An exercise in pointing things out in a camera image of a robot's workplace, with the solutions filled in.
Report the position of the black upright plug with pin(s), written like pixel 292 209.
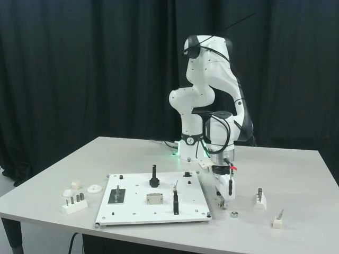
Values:
pixel 154 177

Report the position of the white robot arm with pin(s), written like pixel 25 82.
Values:
pixel 209 79

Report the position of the small white peg holder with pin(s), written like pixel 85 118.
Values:
pixel 277 222

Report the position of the white small gear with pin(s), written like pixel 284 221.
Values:
pixel 75 184

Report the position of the metal round peg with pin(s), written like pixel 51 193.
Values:
pixel 72 200

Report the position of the black table leg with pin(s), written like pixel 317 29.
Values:
pixel 12 235

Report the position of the white task board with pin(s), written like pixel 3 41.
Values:
pixel 148 209

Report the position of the thin black rod red tag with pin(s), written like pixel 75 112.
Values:
pixel 230 185

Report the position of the black curtain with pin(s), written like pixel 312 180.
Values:
pixel 79 66

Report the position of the white large gear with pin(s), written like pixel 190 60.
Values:
pixel 67 193

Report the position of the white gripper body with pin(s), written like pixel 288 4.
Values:
pixel 224 186

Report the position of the white plug holder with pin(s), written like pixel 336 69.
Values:
pixel 259 205

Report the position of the black plug with metal tip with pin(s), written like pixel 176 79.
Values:
pixel 175 201

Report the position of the white peg holder block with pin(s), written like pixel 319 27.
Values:
pixel 75 207

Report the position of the white medium gear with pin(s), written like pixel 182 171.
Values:
pixel 93 189

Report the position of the metal square peg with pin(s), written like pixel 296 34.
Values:
pixel 81 197

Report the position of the metal hex nut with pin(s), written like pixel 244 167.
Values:
pixel 233 214

